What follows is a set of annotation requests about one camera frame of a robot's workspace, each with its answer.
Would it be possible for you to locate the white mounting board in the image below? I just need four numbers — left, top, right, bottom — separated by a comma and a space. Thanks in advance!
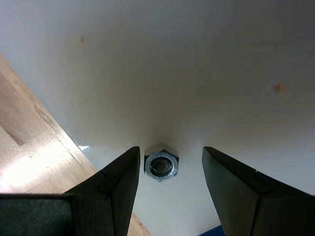
0, 0, 315, 236

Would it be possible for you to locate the silver M12 hex nut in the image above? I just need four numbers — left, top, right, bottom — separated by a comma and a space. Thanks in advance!
144, 142, 180, 182

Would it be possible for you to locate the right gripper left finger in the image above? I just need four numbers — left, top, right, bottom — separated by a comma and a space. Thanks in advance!
0, 146, 140, 236

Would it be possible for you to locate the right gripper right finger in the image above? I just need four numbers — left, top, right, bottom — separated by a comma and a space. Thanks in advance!
202, 146, 315, 236

